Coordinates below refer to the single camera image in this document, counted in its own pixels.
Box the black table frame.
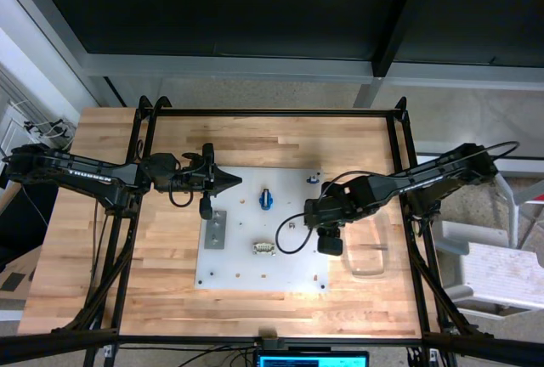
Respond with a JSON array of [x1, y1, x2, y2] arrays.
[[0, 94, 544, 367]]

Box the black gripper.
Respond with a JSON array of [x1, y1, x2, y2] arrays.
[[316, 225, 343, 257], [178, 143, 243, 220]]

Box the clear plastic tub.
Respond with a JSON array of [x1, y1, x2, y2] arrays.
[[343, 212, 391, 279]]

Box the black right forearm cable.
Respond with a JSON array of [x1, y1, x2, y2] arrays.
[[324, 169, 373, 198]]

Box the black pillar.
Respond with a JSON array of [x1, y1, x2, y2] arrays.
[[371, 0, 426, 79]]

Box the black right shoulder cable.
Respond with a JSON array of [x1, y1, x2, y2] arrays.
[[475, 140, 521, 162]]

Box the white step stool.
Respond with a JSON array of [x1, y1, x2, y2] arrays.
[[433, 218, 544, 321]]

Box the wall plug cable bundle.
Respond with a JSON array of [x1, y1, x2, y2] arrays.
[[23, 116, 77, 142]]

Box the brown cardboard box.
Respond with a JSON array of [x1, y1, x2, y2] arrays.
[[0, 244, 43, 321]]

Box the blue lit screen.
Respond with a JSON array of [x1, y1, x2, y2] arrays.
[[253, 350, 370, 367]]

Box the blue round connector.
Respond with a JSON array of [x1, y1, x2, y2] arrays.
[[256, 188, 275, 212]]

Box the black camera cable loop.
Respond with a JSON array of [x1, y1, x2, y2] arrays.
[[275, 209, 324, 255]]

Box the grey camera bracket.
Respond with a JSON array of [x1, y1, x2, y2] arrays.
[[258, 327, 284, 349]]

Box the grey metal plate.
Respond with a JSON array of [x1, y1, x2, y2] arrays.
[[204, 209, 228, 250]]

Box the white board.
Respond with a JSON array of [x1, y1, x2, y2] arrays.
[[194, 166, 331, 292]]

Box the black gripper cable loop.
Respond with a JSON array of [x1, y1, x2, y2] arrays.
[[168, 186, 195, 208]]

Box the grey window ledge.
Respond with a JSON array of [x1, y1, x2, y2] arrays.
[[80, 53, 544, 88]]

